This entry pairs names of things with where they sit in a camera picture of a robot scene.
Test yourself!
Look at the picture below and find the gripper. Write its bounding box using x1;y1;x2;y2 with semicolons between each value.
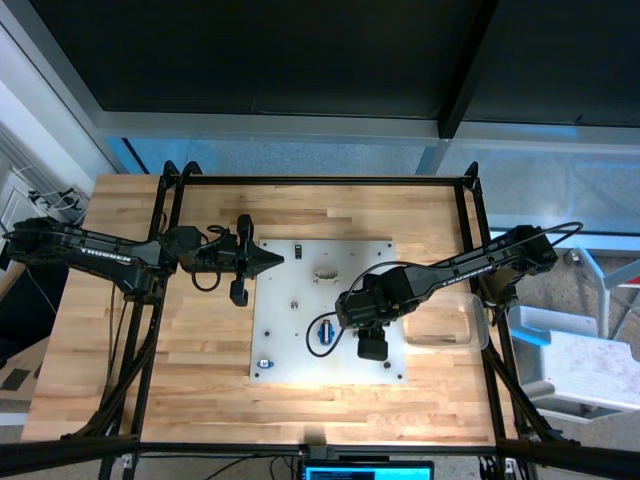
202;214;285;308
335;289;396;360

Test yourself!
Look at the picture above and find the white task board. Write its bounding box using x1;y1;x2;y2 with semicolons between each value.
248;238;407;386

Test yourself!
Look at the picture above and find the clear plastic tub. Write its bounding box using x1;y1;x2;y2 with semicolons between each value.
401;292;490;351

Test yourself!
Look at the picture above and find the laptop screen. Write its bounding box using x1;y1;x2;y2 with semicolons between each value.
298;459;435;480

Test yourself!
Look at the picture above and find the white step stool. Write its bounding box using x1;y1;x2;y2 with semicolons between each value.
507;303;640;425

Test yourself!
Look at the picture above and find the grey metal stand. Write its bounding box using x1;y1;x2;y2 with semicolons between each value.
564;244;640;346

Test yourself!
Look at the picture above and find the cardboard box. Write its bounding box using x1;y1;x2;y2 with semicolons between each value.
0;334;51;401

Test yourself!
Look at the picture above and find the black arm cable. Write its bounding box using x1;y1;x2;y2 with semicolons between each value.
191;223;230;293
305;272;381;359
542;221;585;251

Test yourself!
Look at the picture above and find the black metal frame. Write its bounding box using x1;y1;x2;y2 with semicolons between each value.
0;159;640;480

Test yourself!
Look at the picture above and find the white cable bundle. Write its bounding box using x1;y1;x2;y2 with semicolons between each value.
14;167;89;216

